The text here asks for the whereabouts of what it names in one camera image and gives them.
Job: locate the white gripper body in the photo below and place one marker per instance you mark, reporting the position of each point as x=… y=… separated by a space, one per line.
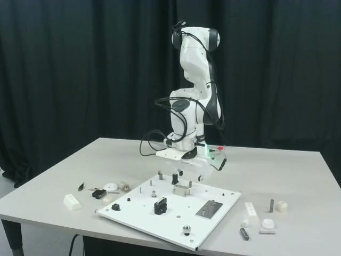
x=197 y=165

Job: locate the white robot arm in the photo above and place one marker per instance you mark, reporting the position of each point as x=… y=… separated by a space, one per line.
x=191 y=61

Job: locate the long white peg holder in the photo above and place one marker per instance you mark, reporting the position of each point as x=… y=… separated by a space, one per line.
x=251 y=212

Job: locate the metal round peg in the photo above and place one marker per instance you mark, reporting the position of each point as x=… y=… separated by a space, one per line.
x=244 y=233

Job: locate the dark metal square peg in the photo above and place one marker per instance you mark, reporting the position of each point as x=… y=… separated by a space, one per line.
x=272 y=206

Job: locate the large white peg holder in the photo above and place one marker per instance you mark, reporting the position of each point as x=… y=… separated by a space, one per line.
x=72 y=202

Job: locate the flat white mounting plate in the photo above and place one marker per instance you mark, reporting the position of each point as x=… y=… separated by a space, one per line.
x=167 y=153

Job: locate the black rod with red tag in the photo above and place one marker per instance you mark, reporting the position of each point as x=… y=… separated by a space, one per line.
x=222 y=164

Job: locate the metal BNC plug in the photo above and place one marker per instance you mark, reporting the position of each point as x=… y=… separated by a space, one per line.
x=153 y=194

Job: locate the white task board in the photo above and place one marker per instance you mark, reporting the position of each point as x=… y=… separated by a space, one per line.
x=173 y=221

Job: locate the white large gear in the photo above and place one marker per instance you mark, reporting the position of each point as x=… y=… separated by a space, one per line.
x=109 y=186

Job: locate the small white cube holder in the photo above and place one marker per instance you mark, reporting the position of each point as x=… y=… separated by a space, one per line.
x=107 y=200

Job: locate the white medium gear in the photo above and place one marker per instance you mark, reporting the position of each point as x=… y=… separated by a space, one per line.
x=267 y=223

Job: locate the black D-SUB plug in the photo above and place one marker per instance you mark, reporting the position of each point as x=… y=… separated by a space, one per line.
x=99 y=194

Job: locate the grey flat metal piece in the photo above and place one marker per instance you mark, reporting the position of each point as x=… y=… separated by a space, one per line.
x=266 y=232

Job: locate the black cabinet under table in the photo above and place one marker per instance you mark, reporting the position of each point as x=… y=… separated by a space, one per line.
x=133 y=248

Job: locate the black curtains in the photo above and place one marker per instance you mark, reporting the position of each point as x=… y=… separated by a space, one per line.
x=53 y=53

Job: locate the dark grey table leg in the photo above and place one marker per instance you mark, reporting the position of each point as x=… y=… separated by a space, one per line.
x=10 y=237

